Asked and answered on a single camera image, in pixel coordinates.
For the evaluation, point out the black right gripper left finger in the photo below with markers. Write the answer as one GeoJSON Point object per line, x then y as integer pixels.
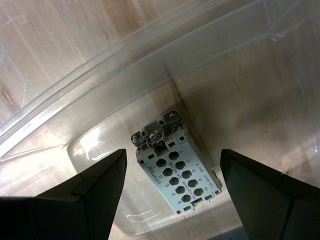
{"type": "Point", "coordinates": [62, 212]}

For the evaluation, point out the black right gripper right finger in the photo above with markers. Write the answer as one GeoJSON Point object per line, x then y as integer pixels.
{"type": "Point", "coordinates": [275, 207]}

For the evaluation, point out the beige HAN10-E connector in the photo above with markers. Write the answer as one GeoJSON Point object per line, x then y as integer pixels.
{"type": "Point", "coordinates": [175, 175]}

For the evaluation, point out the clear plastic tub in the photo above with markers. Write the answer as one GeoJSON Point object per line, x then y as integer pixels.
{"type": "Point", "coordinates": [250, 100]}

